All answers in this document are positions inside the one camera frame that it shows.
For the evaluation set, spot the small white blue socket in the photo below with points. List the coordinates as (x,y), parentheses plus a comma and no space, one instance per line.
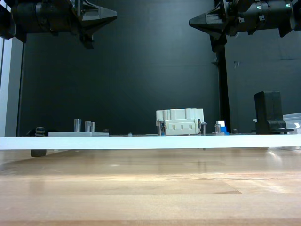
(220,123)

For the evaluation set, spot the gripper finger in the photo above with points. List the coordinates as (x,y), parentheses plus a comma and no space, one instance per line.
(216,31)
(91,27)
(211,20)
(103,14)

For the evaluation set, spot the white task board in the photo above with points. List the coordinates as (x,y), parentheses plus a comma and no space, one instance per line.
(150,142)

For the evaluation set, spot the beige connector base socket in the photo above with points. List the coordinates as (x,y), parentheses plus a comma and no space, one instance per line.
(178,115)

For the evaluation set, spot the black connector housing block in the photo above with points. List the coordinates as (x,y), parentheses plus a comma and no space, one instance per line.
(268,110)

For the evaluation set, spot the grey metal plate with posts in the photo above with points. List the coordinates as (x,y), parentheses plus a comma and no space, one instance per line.
(77,134)

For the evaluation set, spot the clear plastic tub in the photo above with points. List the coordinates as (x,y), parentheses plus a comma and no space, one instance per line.
(292,120)

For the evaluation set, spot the black aluminium frame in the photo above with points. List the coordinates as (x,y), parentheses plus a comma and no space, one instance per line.
(223,94)

